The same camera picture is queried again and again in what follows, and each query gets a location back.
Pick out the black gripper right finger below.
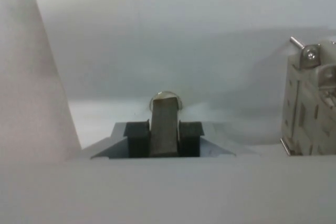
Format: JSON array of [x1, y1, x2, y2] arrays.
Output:
[[179, 120, 237, 158]]

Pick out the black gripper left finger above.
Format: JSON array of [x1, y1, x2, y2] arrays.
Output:
[[90, 120, 151, 160]]

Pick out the slim metal square peg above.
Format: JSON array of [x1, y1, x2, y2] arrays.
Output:
[[148, 97, 182, 158]]

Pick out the white task board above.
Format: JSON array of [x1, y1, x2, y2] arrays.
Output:
[[25, 0, 336, 157]]

